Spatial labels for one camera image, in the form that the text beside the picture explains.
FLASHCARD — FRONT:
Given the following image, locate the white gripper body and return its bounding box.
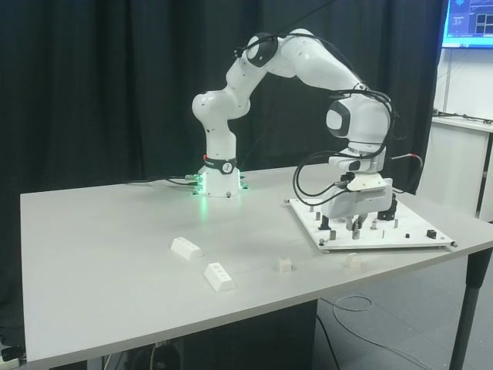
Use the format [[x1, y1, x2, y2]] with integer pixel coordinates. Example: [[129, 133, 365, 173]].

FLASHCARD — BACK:
[[320, 180, 394, 223]]

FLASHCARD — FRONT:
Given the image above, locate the white task board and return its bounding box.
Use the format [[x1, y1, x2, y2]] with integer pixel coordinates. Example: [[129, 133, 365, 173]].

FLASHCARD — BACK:
[[283, 194, 460, 251]]

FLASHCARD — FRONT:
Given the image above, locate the black table leg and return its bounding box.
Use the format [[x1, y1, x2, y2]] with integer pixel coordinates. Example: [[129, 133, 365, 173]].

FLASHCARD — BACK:
[[450, 246, 493, 370]]

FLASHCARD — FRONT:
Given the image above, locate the long white peg holder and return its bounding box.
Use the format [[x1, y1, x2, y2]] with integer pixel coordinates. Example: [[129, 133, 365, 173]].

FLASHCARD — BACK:
[[203, 262, 239, 292], [170, 237, 204, 260]]

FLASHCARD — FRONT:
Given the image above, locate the blue screen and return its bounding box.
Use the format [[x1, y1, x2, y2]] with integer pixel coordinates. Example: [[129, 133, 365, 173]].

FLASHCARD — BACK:
[[441, 0, 493, 49]]

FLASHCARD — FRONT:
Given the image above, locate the black curtain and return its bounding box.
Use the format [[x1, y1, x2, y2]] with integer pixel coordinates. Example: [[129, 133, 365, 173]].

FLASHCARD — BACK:
[[0, 0, 450, 350]]

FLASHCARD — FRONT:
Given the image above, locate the black looped wrist cable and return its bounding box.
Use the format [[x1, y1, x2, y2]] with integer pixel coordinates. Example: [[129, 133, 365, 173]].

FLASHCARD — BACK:
[[292, 148, 386, 207]]

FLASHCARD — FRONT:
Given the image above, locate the thin wire with red tag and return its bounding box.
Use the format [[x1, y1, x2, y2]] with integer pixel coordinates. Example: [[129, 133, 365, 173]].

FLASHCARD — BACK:
[[391, 152, 424, 196]]

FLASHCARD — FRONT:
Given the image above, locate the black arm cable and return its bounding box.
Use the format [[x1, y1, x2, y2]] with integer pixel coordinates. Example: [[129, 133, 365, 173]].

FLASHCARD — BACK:
[[232, 30, 404, 155]]

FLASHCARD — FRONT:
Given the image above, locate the black foot cable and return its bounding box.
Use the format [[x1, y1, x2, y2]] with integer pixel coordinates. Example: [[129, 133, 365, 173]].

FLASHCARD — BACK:
[[129, 175, 201, 188]]

